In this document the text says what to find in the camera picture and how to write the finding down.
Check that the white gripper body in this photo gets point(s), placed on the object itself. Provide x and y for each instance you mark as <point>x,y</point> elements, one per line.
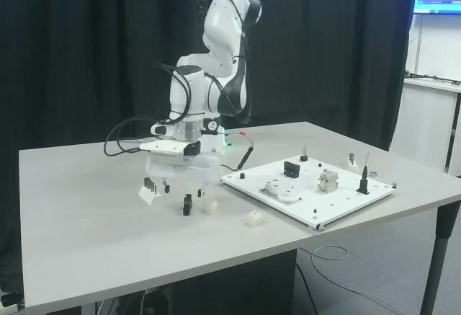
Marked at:
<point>173,169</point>

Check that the black D-SUB plug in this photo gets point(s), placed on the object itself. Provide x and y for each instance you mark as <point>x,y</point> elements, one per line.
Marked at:
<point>186,207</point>

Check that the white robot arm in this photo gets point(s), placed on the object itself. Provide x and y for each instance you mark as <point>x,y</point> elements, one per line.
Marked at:
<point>219,34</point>

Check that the small cream square holder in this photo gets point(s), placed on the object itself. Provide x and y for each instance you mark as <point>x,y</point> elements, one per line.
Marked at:
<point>255,219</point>
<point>210,207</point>

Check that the metal square peg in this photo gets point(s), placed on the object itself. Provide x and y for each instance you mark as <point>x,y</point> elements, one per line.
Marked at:
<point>146,182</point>

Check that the white large gear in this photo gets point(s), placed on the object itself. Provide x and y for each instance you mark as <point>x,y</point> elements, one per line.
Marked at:
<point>273,188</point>

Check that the white medium gear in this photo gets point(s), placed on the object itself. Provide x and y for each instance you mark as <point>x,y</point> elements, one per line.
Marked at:
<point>289,197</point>

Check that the white task board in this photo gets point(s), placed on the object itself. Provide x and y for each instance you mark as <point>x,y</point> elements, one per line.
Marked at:
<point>324,199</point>

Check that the black curtain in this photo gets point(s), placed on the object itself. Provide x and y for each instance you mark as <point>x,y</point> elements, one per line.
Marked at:
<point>90,41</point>

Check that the small white holder with peg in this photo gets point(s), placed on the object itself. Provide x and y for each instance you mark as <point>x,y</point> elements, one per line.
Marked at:
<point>352,161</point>

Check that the white cabinet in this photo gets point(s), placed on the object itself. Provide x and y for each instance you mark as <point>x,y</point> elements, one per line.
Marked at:
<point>425,124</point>

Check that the black table leg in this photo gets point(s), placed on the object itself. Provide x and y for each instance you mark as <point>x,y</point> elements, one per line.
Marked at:
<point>437,257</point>

